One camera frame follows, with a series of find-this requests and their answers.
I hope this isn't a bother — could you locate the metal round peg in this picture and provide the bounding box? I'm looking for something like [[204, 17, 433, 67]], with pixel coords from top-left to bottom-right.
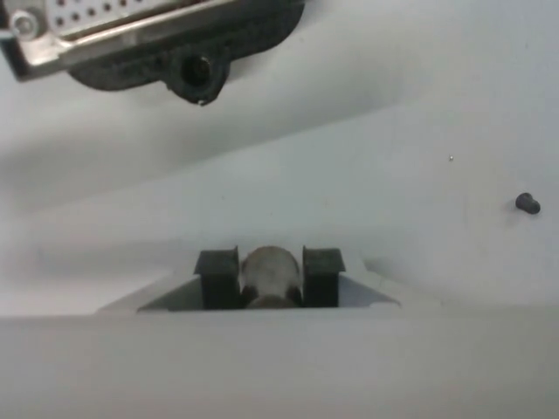
[[238, 244, 304, 312]]

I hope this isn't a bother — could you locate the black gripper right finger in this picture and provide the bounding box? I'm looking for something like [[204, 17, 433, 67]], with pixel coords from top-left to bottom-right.
[[301, 245, 401, 311]]

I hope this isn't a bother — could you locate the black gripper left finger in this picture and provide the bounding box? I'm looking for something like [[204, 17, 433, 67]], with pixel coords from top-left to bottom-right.
[[136, 245, 241, 313]]

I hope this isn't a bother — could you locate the white task board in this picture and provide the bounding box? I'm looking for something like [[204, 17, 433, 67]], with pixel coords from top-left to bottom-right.
[[0, 0, 559, 322]]

